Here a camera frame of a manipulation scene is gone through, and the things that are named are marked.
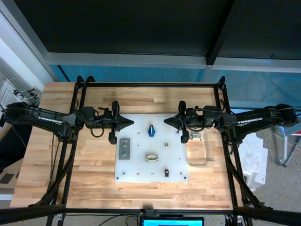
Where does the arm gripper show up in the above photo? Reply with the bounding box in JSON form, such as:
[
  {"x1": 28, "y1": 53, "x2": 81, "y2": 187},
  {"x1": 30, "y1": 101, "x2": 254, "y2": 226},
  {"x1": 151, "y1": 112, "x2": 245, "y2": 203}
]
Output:
[
  {"x1": 103, "y1": 101, "x2": 135, "y2": 145},
  {"x1": 164, "y1": 100, "x2": 197, "y2": 144}
]

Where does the grey metal peg block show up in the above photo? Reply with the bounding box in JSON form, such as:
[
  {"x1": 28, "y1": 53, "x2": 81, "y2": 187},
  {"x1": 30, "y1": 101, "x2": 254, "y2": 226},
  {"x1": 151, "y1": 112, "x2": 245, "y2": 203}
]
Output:
[{"x1": 119, "y1": 137, "x2": 131, "y2": 160}]

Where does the clear plastic tub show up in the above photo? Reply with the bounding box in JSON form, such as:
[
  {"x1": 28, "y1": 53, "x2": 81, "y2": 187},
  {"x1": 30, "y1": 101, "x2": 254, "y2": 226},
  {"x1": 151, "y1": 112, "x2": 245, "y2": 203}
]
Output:
[{"x1": 185, "y1": 129, "x2": 209, "y2": 167}]

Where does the white task board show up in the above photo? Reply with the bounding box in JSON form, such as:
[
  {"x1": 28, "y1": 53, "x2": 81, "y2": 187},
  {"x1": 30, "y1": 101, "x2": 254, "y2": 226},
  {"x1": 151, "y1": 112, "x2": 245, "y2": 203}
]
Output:
[{"x1": 114, "y1": 114, "x2": 190, "y2": 182}]

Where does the white foam block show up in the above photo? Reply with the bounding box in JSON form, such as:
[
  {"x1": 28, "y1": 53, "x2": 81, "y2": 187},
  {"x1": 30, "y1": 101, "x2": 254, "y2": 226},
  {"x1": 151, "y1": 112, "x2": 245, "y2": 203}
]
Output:
[{"x1": 237, "y1": 135, "x2": 269, "y2": 193}]

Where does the blue laptop screen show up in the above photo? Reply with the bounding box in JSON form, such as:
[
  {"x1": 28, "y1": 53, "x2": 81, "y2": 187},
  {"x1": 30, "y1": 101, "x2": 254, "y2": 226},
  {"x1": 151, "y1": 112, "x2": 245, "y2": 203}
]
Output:
[{"x1": 140, "y1": 216, "x2": 205, "y2": 226}]

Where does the grey metal stand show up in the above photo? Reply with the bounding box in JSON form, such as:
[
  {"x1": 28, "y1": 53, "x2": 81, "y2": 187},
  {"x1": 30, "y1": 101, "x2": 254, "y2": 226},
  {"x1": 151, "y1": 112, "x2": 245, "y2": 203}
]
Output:
[{"x1": 274, "y1": 124, "x2": 301, "y2": 168}]

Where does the cardboard box black label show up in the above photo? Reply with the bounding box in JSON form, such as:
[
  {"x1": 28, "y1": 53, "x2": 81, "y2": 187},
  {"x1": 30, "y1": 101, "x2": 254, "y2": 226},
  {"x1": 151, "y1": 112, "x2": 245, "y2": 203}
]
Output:
[{"x1": 0, "y1": 158, "x2": 24, "y2": 189}]

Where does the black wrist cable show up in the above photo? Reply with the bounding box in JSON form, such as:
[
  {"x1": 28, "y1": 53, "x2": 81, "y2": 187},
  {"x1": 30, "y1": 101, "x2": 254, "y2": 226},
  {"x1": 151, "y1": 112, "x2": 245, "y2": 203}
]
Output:
[{"x1": 90, "y1": 117, "x2": 105, "y2": 138}]

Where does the black aluminium frame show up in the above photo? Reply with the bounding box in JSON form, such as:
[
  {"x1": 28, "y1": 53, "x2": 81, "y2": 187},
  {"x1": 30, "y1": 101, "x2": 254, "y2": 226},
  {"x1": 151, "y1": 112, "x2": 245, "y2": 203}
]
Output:
[{"x1": 0, "y1": 75, "x2": 301, "y2": 226}]

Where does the small black camera box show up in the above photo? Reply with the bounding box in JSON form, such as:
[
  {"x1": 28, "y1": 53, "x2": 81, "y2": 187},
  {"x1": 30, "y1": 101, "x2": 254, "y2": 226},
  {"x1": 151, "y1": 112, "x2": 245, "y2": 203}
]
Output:
[{"x1": 143, "y1": 206, "x2": 158, "y2": 217}]

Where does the white black cable bundle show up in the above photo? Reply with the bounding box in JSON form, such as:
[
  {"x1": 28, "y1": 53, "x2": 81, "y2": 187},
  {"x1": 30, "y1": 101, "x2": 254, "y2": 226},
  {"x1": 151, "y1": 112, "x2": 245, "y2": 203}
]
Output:
[{"x1": 13, "y1": 88, "x2": 42, "y2": 101}]

